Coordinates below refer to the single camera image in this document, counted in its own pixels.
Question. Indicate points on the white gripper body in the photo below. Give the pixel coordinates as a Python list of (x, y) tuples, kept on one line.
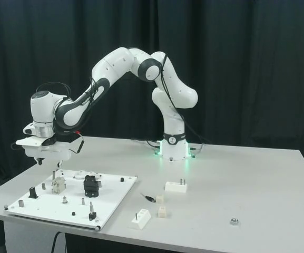
[(49, 152)]

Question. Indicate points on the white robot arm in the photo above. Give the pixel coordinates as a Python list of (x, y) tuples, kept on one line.
[(115, 67)]

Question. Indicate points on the small metal square peg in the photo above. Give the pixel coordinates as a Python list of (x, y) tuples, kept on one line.
[(43, 186)]

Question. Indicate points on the thick metal round peg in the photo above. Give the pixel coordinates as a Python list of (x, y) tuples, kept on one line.
[(83, 202)]

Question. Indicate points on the large metal square peg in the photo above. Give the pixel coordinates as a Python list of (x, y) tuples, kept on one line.
[(21, 204)]

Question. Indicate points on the white square peg holder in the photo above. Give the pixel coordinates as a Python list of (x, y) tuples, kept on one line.
[(141, 221)]

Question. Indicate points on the white round peg holder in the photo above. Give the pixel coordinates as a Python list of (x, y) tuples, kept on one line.
[(175, 187)]

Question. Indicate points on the beige connector block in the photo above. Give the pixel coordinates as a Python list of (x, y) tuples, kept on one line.
[(58, 185)]

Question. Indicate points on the metal BNC plug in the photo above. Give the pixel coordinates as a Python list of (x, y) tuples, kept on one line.
[(65, 200)]

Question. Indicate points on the black D-SUB plug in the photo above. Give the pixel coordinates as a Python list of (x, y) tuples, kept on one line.
[(91, 187)]

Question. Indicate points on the white medium gear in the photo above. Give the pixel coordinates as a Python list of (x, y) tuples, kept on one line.
[(97, 175)]

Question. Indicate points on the white task board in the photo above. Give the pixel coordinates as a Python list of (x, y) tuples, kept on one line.
[(88, 208)]

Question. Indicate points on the black USB plug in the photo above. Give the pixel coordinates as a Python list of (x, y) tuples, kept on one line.
[(149, 198)]

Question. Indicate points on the white USB plug holder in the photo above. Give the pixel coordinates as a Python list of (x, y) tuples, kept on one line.
[(159, 199)]

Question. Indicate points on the small white plug holder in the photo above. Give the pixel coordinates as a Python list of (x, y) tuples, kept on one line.
[(162, 212)]

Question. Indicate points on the metal nut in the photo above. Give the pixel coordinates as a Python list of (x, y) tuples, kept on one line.
[(233, 221)]

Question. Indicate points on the black curtain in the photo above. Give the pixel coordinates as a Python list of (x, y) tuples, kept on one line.
[(246, 66)]

